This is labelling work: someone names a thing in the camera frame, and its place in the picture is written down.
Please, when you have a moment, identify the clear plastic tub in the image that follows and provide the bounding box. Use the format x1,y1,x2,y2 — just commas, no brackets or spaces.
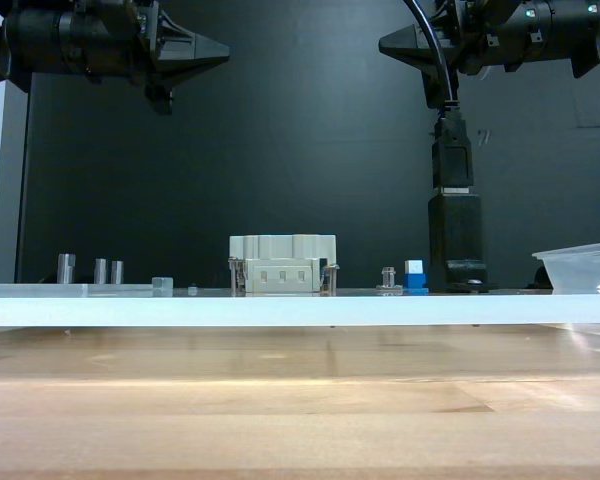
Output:
531,239,600,296

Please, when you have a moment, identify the beige connector housing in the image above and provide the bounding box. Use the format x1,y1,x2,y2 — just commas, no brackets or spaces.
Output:
228,233,340,297

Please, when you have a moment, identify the small metal clamp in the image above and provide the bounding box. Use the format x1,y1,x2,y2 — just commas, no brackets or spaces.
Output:
376,266,403,292

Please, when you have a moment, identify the blue connector with white cube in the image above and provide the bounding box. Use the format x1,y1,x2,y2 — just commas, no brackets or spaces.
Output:
402,258,428,291

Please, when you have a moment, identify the notched metal peg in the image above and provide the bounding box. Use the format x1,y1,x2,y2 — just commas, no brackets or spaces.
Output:
57,253,77,285

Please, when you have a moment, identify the grey metal plate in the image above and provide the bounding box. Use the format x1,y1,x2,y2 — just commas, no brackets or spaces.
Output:
0,282,155,300

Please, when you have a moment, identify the black USB connector with cable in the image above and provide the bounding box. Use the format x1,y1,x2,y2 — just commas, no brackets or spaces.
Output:
402,0,475,195

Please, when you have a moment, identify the white board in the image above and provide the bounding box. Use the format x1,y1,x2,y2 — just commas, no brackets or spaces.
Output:
0,287,600,329

